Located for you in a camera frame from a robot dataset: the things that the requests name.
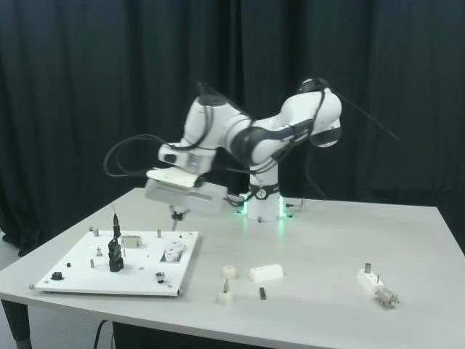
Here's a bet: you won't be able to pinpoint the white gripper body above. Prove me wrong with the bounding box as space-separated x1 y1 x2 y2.
144 177 225 217

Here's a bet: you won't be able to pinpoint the white large gear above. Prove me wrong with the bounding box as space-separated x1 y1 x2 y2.
164 239 187 263

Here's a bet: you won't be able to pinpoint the white task board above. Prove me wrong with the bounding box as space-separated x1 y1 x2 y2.
28 229 201 297

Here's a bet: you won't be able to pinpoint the black D-SUB plug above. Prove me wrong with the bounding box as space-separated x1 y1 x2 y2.
108 237 125 273

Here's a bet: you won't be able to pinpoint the white block holder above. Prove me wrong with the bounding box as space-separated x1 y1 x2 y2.
248 264 285 282

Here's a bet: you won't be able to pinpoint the black curtains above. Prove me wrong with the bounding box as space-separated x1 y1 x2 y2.
0 0 465 257

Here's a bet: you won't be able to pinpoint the dark table leg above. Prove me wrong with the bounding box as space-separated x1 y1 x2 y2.
0 299 31 349

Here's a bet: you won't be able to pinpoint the white connector with metal clips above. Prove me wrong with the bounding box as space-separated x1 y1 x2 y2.
373 286 401 310

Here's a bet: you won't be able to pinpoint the black looped cable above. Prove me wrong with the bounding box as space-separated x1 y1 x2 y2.
104 134 172 180

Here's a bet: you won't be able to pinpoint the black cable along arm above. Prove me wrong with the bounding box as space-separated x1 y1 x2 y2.
270 87 327 161

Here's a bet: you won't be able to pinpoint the black cable under table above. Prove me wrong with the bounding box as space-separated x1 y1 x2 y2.
94 318 110 349

